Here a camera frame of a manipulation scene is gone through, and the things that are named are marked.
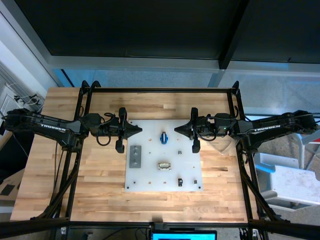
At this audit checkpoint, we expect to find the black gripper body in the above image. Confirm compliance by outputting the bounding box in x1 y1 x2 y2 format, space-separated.
190 107 210 154
108 107 129 154

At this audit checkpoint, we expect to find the blue bar clamp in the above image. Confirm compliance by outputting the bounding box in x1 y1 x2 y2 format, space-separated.
158 131 169 145

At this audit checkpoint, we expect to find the white taskboard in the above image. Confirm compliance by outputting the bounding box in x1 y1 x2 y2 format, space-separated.
124 119 204 193

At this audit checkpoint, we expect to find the grey metal peg plate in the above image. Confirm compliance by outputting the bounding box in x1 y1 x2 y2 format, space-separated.
128 144 143 169

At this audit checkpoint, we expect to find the clear plastic tub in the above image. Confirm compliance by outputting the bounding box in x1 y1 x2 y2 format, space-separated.
206 138 237 157

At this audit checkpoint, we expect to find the beige connector housing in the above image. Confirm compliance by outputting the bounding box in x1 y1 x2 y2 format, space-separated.
157 162 173 172

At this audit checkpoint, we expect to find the screen with blue edge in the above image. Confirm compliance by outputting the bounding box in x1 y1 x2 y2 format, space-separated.
149 229 218 240

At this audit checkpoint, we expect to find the white step stool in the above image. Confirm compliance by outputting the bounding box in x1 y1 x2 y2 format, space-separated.
253 151 320 213

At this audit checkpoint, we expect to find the white metal stand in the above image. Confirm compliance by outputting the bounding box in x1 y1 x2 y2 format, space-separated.
296 124 320 171

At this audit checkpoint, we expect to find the cardboard box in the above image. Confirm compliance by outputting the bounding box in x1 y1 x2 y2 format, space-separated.
0 167 26 201

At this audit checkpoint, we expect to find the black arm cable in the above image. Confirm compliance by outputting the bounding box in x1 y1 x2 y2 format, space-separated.
95 112 113 147

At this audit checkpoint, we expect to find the black metal frame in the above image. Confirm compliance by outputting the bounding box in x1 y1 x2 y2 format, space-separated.
0 79 320 240

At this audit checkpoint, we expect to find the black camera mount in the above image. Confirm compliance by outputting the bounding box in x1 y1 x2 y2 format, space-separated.
152 221 168 231

